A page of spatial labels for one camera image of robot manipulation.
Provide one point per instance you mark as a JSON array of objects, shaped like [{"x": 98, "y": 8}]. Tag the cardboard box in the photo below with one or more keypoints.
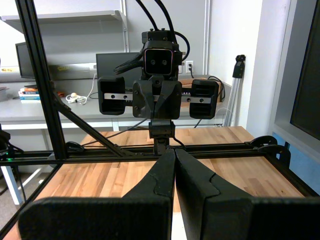
[{"x": 186, "y": 85}]

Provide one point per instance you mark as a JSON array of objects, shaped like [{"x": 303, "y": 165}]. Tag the white wall outlet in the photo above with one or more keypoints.
[{"x": 188, "y": 65}]

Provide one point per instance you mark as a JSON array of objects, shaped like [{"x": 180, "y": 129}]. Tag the black computer monitor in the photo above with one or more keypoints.
[
  {"x": 25, "y": 62},
  {"x": 110, "y": 67}
]

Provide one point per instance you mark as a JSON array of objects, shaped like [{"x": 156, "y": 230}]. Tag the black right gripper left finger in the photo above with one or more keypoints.
[{"x": 100, "y": 220}]

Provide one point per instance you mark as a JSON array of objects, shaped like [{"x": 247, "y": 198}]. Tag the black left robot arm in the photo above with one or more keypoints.
[{"x": 162, "y": 130}]

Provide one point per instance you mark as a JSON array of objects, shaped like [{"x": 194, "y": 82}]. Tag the stack of books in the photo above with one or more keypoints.
[{"x": 28, "y": 96}]

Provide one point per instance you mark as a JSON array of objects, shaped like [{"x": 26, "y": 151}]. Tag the grey wall shelf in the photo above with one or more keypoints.
[{"x": 62, "y": 18}]

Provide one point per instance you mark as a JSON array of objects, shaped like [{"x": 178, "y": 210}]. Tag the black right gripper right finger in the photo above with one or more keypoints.
[{"x": 250, "y": 220}]

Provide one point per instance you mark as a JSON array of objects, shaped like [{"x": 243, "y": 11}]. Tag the white task board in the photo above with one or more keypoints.
[{"x": 178, "y": 230}]

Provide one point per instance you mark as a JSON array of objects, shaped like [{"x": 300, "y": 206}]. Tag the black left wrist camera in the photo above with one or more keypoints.
[{"x": 158, "y": 61}]

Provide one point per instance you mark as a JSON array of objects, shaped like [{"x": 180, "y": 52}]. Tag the aluminium stand with black clamp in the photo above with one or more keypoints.
[{"x": 233, "y": 100}]

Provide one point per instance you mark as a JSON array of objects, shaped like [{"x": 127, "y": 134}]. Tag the black aluminium table frame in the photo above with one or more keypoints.
[{"x": 41, "y": 75}]

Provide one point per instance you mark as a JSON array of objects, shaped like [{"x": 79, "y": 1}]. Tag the grey desk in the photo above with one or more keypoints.
[{"x": 37, "y": 110}]

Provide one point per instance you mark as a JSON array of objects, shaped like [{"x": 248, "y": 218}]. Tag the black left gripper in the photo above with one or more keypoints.
[{"x": 111, "y": 85}]

